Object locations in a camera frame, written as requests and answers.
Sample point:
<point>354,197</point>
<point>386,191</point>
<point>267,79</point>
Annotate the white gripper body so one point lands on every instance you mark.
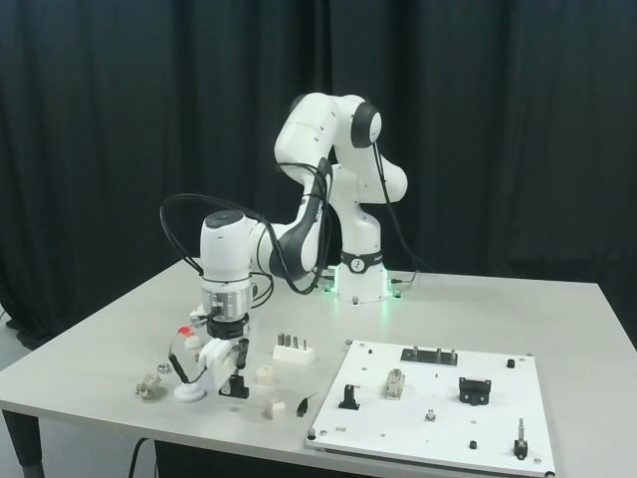
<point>219,363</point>

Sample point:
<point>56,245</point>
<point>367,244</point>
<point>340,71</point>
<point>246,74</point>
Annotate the black D-SUB plug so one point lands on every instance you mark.
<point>239,391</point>

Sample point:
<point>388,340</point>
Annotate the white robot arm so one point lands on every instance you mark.
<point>360,219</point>

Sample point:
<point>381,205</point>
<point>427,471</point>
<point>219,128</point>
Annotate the white medium gear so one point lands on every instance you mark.
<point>192,343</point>

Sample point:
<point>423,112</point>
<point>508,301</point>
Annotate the thin black rod red tag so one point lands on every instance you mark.
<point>179,368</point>

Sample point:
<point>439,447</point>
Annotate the white large gear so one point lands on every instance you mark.
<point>189,394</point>

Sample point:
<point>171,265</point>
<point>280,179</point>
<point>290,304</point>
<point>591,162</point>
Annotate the cream plastic holder block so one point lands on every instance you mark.
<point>274,409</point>
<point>266,375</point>

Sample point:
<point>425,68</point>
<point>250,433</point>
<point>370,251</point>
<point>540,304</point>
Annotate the metal nut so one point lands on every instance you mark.
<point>160,368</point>

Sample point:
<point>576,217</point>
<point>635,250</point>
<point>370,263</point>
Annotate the large metal square peg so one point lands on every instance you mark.
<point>281,339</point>

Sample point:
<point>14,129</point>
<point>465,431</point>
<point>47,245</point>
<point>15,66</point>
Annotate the beige waterproof plug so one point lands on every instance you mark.
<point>148,386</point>

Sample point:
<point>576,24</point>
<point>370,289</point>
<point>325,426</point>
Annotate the white square peg holder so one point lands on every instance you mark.
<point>293,356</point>

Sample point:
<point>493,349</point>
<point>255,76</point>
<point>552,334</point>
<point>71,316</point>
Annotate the black USB plug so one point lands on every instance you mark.
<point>302,406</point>

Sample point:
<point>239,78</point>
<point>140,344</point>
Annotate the white task board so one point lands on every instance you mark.
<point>423,388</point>

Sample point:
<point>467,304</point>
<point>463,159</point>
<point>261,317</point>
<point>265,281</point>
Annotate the black table leg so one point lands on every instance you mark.
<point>22,438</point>

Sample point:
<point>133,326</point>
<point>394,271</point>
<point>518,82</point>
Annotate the black curtain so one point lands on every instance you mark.
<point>99,99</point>

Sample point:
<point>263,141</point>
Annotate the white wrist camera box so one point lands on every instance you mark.
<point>199,312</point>

